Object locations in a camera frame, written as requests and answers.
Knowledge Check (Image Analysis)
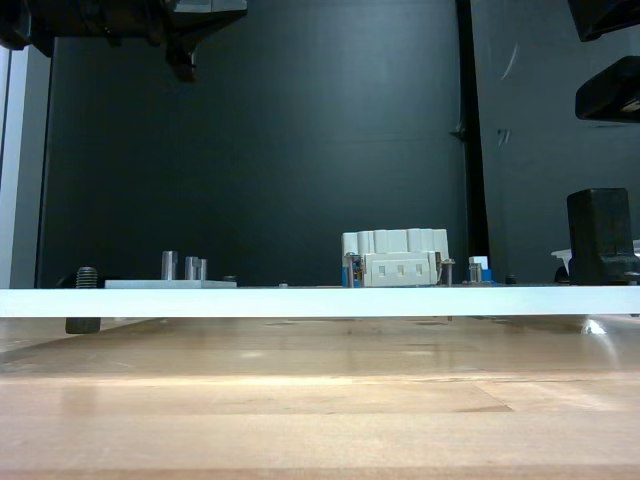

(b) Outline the white task board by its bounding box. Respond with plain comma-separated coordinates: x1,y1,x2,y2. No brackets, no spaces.
0,287,640,320

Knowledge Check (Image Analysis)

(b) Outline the beige many-pin connector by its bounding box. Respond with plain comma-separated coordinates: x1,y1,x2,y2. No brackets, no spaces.
340,227,457,289

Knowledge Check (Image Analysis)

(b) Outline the short steel peg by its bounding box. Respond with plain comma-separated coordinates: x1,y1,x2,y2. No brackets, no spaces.
161,249,181,281
184,255,208,281

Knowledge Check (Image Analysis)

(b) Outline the threaded stud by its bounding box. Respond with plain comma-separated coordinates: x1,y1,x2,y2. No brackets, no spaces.
75,265,100,291

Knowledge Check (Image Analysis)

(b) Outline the blue socket block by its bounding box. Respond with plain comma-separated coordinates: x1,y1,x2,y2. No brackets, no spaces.
466,255,497,287
341,252,364,289

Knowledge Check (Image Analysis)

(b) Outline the black block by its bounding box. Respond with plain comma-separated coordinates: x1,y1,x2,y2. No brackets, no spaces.
565,187,640,288

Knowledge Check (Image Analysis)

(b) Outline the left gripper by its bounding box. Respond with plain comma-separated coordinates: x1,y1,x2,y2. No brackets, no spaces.
0,0,250,84

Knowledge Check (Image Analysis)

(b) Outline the grey metal peg plate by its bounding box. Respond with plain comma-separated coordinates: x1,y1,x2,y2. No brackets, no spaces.
104,278,238,291

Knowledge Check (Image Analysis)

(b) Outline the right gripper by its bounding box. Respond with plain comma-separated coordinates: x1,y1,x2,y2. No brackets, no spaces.
567,0,640,122

